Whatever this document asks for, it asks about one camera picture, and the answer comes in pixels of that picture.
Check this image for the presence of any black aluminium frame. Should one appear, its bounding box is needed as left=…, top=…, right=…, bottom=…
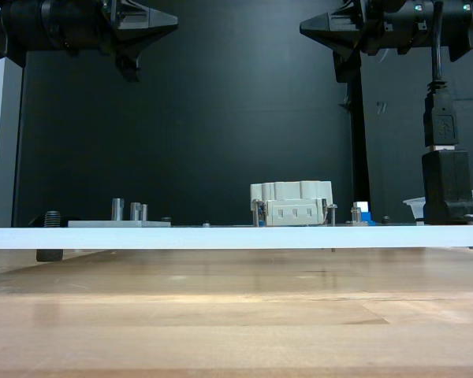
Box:
left=338, top=50, right=371, bottom=221

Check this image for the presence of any grey metal plate with pegs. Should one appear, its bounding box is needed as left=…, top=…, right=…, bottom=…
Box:
left=67, top=198, right=170, bottom=228

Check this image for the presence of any white taskboard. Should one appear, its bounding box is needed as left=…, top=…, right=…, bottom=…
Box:
left=0, top=224, right=473, bottom=250

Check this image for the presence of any black USB socket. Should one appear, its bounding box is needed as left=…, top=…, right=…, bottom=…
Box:
left=421, top=149, right=473, bottom=226

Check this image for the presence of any black USB plug with cable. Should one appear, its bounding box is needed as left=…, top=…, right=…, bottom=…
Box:
left=423, top=0, right=458, bottom=153

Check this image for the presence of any small blue white connector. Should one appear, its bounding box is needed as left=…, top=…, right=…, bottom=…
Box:
left=353, top=200, right=374, bottom=226

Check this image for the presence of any clear plastic tub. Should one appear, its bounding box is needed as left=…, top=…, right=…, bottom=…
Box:
left=402, top=187, right=473, bottom=226

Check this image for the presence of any beige multi-pin connector housing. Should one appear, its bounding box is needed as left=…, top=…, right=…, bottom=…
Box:
left=249, top=180, right=339, bottom=228

